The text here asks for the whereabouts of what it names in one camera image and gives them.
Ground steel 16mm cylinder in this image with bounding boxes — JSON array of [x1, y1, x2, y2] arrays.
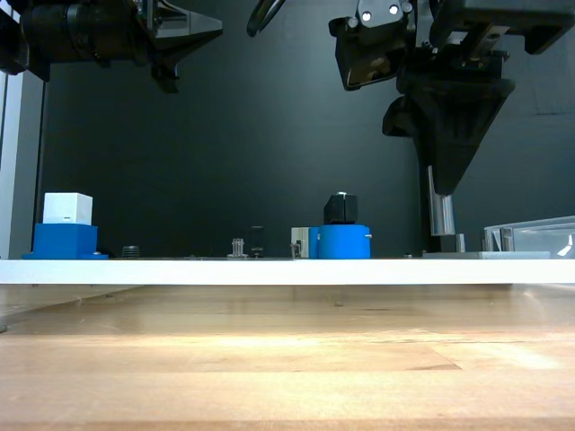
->
[[425, 164, 456, 237]]

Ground white taskboard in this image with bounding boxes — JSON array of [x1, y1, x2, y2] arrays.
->
[[0, 255, 575, 286]]

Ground clear plastic tub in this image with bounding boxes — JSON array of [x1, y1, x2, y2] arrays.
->
[[483, 216, 575, 259]]

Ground black clamp with silver screw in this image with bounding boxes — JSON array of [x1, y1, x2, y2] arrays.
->
[[323, 191, 358, 225]]

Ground blue round holder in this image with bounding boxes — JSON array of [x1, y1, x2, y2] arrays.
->
[[308, 224, 373, 260]]

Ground white cube block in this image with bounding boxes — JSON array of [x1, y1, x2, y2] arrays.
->
[[42, 192, 94, 226]]

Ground beige connector housing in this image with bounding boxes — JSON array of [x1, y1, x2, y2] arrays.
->
[[290, 226, 321, 260]]

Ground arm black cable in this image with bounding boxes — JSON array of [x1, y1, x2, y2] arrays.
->
[[245, 0, 288, 38]]

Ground blue square mount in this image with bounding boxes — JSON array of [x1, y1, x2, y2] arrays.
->
[[21, 223, 111, 260]]

